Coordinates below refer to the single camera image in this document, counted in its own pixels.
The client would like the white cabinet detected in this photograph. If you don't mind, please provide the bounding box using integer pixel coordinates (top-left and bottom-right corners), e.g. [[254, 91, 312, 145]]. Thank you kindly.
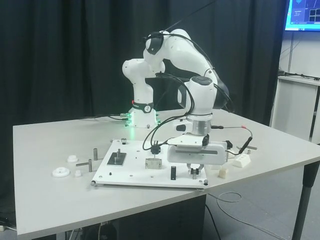
[[270, 74, 320, 145]]

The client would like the white task board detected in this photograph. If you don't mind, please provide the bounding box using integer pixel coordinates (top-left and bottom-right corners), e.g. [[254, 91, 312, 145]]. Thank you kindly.
[[91, 138, 209, 192]]

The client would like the thin black overhead cable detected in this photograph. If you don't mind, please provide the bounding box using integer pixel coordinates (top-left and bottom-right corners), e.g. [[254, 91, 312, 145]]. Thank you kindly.
[[169, 0, 216, 29]]

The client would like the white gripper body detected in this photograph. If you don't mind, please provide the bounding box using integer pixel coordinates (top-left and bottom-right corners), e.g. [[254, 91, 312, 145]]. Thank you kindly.
[[166, 141, 227, 167]]

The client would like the black curtain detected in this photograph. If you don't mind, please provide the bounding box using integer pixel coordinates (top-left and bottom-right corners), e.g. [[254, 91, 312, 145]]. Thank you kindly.
[[0, 0, 286, 141]]

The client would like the grey floor cable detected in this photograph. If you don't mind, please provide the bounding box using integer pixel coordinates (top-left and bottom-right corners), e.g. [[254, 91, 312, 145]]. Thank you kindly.
[[215, 191, 244, 240]]

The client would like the dark table leg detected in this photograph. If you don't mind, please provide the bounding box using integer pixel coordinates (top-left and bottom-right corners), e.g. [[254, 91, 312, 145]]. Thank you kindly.
[[293, 164, 315, 240]]

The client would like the black cable bundle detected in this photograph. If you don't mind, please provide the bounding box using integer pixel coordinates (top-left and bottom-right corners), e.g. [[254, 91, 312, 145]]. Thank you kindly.
[[276, 70, 320, 82]]

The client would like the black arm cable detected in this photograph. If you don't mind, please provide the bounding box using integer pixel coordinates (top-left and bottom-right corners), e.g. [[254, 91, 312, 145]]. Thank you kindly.
[[142, 29, 237, 153]]

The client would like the blue screen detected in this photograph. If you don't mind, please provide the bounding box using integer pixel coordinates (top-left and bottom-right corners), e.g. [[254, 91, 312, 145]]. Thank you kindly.
[[284, 0, 320, 32]]

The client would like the white large gear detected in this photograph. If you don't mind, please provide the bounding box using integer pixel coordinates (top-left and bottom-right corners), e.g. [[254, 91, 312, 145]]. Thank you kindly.
[[51, 166, 68, 178]]

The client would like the black floor cable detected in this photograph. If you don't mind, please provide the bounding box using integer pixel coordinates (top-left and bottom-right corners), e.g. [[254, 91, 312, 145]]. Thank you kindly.
[[204, 204, 226, 240]]

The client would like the thin black probe rod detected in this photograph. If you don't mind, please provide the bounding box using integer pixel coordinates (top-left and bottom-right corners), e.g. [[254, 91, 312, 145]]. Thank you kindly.
[[211, 124, 254, 155]]

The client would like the white holder with holes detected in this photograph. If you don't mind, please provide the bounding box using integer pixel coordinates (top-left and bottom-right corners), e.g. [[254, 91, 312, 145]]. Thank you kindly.
[[232, 154, 252, 168]]

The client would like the black base cable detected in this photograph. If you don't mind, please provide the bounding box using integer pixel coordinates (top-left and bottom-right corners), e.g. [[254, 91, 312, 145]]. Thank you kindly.
[[84, 113, 131, 121]]

